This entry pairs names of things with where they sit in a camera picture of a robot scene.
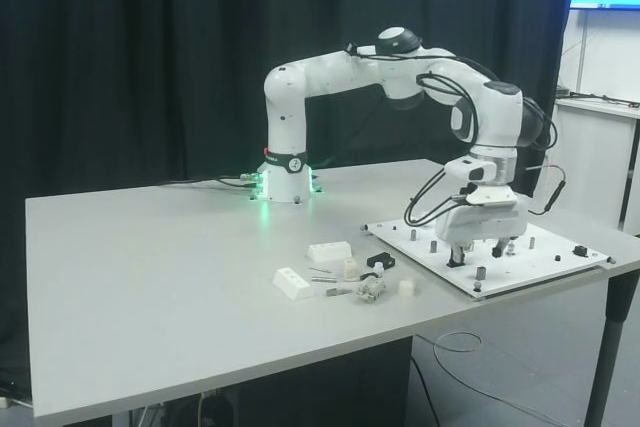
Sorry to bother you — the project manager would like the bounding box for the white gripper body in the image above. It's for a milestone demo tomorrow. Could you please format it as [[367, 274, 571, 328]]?
[[433, 196, 527, 244]]

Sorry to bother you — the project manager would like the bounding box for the white peg holder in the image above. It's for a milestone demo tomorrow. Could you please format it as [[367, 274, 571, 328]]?
[[272, 266, 316, 301], [307, 240, 354, 263]]

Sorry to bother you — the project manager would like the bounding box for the white task board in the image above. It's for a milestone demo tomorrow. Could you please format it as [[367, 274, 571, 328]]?
[[360, 213, 617, 302]]

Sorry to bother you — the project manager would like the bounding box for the white cabinet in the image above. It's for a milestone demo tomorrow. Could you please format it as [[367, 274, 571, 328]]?
[[542, 94, 640, 238]]

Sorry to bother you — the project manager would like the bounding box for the dark grey table leg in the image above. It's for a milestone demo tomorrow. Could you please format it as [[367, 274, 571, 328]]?
[[584, 266, 632, 427]]

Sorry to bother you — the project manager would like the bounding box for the black curtain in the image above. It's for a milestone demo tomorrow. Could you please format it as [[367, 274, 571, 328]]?
[[0, 0, 574, 401]]

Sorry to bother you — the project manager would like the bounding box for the black camera cable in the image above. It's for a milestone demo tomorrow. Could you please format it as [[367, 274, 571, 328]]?
[[402, 164, 470, 227]]

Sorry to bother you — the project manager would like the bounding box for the thin black rod on wire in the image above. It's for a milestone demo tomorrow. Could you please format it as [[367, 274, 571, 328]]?
[[519, 162, 570, 216]]

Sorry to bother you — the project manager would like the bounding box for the grey floor cable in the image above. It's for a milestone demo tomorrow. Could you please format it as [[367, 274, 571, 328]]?
[[432, 329, 601, 427]]

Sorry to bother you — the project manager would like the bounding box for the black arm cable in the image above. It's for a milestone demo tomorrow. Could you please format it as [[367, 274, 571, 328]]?
[[344, 41, 557, 151]]

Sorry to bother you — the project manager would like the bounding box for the black floor cable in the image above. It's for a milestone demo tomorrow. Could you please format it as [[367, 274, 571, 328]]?
[[411, 355, 437, 427]]

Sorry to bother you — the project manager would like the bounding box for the black base cable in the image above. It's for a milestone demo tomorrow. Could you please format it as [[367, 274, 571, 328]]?
[[167, 174, 261, 189]]

